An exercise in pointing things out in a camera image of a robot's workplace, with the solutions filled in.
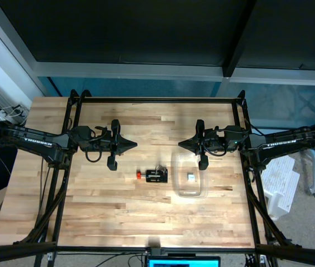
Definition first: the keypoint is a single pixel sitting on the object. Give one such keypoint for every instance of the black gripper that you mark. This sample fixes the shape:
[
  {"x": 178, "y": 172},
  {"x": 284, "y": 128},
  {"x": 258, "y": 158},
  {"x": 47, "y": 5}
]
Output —
[
  {"x": 211, "y": 144},
  {"x": 104, "y": 144}
]

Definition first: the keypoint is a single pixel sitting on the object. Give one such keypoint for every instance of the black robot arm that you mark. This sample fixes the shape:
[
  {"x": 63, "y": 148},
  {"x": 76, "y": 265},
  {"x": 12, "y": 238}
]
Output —
[
  {"x": 280, "y": 146},
  {"x": 35, "y": 140}
]

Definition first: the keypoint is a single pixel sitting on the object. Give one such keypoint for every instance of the white foam block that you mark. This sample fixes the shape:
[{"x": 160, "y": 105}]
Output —
[{"x": 191, "y": 177}]

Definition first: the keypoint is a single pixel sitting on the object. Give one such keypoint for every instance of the black vise with red knob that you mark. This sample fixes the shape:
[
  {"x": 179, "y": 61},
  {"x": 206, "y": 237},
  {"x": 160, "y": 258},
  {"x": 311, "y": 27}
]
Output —
[{"x": 157, "y": 179}]

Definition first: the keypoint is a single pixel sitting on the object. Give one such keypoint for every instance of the clear plastic tub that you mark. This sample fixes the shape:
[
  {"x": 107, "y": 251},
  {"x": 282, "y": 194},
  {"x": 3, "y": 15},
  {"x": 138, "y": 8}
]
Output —
[{"x": 190, "y": 192}]

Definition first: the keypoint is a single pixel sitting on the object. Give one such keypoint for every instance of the white foam packaging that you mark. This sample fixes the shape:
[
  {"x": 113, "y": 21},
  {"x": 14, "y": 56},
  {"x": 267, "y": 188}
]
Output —
[{"x": 282, "y": 183}]

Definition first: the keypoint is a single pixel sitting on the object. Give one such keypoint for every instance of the laptop screen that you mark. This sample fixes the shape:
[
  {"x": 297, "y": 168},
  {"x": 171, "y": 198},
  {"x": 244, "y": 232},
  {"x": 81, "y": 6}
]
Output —
[{"x": 182, "y": 262}]

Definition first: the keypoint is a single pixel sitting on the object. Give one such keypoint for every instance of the black metal frame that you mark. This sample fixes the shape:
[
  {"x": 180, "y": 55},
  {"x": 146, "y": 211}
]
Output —
[{"x": 18, "y": 250}]

